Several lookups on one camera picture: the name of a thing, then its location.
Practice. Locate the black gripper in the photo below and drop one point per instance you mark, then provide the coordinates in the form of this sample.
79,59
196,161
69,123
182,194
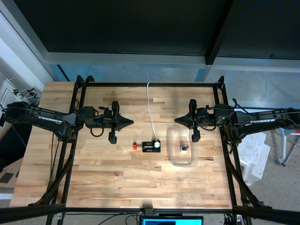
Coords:
114,122
199,118

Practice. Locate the black power plug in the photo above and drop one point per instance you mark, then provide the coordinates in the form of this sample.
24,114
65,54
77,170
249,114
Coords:
184,147

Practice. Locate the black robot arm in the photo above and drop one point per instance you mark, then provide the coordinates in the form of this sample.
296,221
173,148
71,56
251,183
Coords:
54,119
257,120

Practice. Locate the clear plastic tub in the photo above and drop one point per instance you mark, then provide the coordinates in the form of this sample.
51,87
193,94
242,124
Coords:
175,140

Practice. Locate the black vise with orange knob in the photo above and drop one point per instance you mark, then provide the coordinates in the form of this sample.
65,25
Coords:
147,147

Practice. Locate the white plastic step stool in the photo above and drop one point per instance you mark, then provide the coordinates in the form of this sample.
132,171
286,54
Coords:
254,150

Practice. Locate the grey metal stand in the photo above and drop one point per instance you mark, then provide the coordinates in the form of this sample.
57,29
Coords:
283,140

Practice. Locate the screen with blue edge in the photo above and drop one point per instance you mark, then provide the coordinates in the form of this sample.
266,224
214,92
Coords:
171,221

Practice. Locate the brown cardboard box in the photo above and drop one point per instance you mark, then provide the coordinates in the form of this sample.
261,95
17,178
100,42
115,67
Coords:
9,168

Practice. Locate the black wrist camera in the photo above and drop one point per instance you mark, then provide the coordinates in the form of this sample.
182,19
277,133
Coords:
222,114
88,112

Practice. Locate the black metal frame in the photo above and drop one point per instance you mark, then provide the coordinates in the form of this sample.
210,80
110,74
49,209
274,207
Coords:
105,210

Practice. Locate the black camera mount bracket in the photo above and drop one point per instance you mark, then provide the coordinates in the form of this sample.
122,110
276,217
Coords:
148,211

